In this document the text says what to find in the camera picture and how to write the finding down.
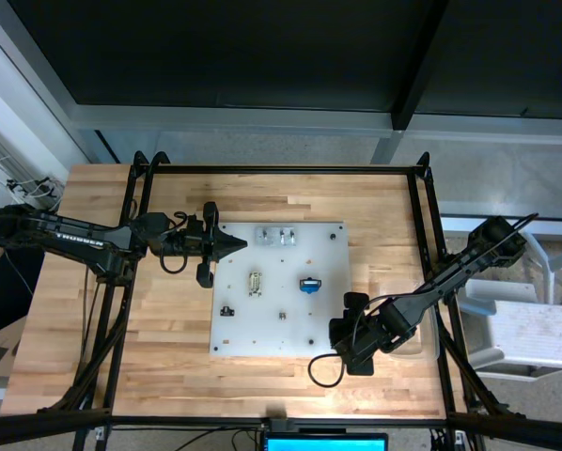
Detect white plastic step stool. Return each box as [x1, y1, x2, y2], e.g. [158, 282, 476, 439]
[459, 279, 562, 381]

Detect black table camera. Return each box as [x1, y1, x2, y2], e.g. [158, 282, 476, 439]
[261, 407, 301, 431]

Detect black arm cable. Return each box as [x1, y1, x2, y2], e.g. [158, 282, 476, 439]
[160, 251, 190, 275]
[307, 350, 349, 388]

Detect blue laptop screen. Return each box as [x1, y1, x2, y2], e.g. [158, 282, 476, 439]
[261, 431, 389, 451]

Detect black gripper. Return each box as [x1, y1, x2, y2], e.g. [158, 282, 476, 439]
[329, 291, 391, 377]
[185, 201, 249, 288]

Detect clear plastic tub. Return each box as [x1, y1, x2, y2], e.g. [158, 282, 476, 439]
[386, 300, 442, 364]

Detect white board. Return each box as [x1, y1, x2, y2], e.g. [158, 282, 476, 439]
[209, 220, 351, 359]

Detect black metal frame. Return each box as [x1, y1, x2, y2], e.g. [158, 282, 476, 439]
[0, 149, 562, 451]

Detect white wall cables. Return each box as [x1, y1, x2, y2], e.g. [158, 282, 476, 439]
[6, 176, 59, 199]

